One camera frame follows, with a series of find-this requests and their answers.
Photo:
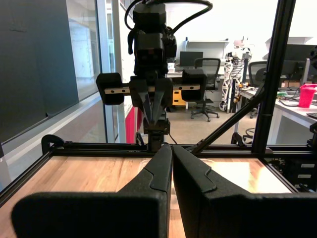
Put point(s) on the black electronics box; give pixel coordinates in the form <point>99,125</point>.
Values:
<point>307,171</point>

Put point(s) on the red panel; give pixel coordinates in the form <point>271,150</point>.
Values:
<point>130,124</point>

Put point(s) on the pink plastic cup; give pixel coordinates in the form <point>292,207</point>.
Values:
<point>307,96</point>

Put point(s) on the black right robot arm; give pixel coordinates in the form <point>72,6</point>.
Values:
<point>148,17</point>

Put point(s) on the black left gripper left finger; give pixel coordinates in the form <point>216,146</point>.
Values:
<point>86,218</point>

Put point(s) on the white wall shelf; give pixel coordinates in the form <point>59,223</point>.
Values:
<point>301,39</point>

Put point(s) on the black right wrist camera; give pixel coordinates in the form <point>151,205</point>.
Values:
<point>150,58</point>

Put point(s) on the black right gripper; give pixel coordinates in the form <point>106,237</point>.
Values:
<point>109,99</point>

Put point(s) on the white shelf unit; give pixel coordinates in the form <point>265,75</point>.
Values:
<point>205,45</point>

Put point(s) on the black aluminium frame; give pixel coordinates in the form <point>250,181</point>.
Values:
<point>275,74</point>

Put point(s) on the black keyboard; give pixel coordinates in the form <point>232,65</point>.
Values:
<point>312,115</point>

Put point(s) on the white humanoid robot figure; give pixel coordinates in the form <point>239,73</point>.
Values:
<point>229,81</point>

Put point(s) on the black corner bracket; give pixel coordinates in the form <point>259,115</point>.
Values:
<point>52,141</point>
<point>236,138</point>

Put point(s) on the white office desk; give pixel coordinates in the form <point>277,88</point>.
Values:
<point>292,111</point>

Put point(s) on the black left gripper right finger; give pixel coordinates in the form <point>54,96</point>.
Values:
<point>247,218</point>

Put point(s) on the black office chair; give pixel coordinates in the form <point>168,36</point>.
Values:
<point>213,74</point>
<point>256,72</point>

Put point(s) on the yellow cabinet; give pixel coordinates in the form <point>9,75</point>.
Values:
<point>178,98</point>

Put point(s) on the black computer monitor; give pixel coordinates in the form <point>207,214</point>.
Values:
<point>297,64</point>
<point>190,58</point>

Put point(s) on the white paper cup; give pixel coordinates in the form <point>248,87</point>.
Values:
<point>171,67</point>

